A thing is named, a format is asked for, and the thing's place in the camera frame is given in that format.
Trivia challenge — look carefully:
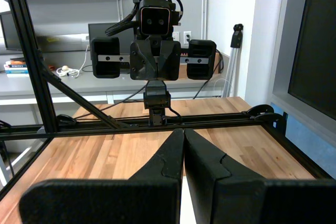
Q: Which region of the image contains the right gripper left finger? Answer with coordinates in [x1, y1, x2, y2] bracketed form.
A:
[19, 128, 184, 224]

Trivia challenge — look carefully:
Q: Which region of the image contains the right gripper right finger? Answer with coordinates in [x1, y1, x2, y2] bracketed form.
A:
[183, 128, 336, 224]

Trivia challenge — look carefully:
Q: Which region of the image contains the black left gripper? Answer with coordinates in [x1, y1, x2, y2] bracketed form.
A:
[90, 35, 217, 81]

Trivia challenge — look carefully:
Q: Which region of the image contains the white task board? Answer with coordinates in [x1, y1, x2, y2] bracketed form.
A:
[180, 176, 197, 224]

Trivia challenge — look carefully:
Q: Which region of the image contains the black computer monitor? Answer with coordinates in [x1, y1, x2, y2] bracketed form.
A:
[88, 23, 135, 61]
[0, 11, 24, 51]

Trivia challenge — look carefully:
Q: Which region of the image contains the grey tripod with black head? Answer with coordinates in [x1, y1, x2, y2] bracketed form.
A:
[223, 23, 245, 98]

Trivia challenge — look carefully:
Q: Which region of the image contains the grey office desk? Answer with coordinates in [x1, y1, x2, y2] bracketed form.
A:
[0, 70, 232, 106]

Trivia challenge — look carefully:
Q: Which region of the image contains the stack of books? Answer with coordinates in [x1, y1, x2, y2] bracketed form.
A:
[3, 61, 29, 78]

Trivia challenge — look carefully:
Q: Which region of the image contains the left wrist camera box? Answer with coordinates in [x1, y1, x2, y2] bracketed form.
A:
[138, 0, 177, 36]

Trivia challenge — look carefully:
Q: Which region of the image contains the braided black left arm cable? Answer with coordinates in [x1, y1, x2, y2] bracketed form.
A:
[104, 10, 140, 38]

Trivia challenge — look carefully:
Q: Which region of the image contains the coiled white cable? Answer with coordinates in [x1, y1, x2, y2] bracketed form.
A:
[56, 44, 91, 79]

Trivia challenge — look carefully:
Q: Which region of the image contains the black aluminium frame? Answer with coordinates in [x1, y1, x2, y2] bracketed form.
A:
[0, 0, 329, 201]

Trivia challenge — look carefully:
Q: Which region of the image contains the dark window with aluminium frame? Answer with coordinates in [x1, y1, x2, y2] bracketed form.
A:
[270, 0, 336, 137]

